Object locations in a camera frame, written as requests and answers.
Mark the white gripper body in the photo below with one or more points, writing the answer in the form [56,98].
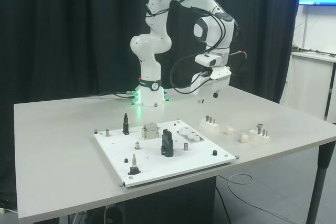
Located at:
[207,85]

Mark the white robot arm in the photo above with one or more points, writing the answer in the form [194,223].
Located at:
[149,48]

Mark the large metal square peg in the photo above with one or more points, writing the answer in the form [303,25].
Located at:
[207,119]

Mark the white square peg holder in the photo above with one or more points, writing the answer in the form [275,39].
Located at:
[210,128]

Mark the large metal round peg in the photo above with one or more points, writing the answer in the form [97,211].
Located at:
[260,127]

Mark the white round peg holder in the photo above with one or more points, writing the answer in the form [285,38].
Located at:
[260,138]

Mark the white large gear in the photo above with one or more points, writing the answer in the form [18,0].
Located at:
[183,131]

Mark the white medium gear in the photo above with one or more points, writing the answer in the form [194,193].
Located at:
[193,137]

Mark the small white cube holder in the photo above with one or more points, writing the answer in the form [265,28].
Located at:
[244,138]
[230,130]

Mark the black D-SUB plug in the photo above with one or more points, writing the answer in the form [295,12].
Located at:
[167,142]

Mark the metal D-SUB socket block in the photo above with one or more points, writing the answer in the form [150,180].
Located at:
[151,131]

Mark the metal BNC plug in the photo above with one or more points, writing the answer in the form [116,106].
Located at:
[136,145]

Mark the tall black plug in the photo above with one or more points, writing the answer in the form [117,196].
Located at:
[126,125]

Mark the white task board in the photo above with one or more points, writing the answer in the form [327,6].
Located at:
[147,161]

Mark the white cabinet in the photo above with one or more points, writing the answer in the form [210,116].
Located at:
[307,85]

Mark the black plug with pale stub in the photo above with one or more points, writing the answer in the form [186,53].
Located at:
[134,167]

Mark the black box under table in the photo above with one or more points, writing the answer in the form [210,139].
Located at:
[170,200]

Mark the black table leg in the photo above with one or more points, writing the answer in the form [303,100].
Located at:
[319,182]

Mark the black curtain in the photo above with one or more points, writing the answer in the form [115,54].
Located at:
[65,30]

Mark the white power strip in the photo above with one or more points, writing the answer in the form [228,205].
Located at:
[2,210]

